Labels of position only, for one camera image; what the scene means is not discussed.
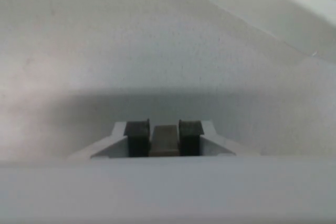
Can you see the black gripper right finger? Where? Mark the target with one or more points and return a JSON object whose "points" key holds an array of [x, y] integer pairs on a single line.
{"points": [[190, 137]]}

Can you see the white square-hole peg holder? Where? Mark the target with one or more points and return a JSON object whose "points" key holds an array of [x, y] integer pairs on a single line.
{"points": [[262, 11]]}

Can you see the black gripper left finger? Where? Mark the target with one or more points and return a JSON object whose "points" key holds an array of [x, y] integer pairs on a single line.
{"points": [[136, 137]]}

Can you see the metal square peg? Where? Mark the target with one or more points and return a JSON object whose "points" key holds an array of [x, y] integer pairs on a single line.
{"points": [[164, 142]]}

